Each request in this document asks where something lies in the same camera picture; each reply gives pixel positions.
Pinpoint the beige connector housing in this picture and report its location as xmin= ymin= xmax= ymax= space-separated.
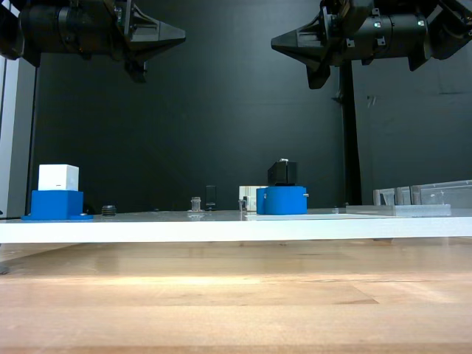
xmin=238 ymin=185 xmax=259 ymax=213

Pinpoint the white cube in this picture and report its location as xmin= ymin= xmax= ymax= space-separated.
xmin=38 ymin=164 xmax=80 ymax=192

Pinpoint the white board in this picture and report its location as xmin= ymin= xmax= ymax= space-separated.
xmin=0 ymin=209 xmax=472 ymax=245

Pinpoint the clear plastic tub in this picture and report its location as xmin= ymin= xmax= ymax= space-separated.
xmin=372 ymin=179 xmax=472 ymax=217

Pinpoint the grey aluminium block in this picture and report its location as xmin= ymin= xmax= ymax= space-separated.
xmin=394 ymin=203 xmax=451 ymax=218

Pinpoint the black metal frame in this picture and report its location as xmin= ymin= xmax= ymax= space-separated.
xmin=339 ymin=60 xmax=361 ymax=206

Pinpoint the blue round mount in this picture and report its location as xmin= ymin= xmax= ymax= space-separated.
xmin=255 ymin=185 xmax=310 ymax=216

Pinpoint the small blue square mount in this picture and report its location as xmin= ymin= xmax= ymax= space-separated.
xmin=21 ymin=190 xmax=94 ymax=222

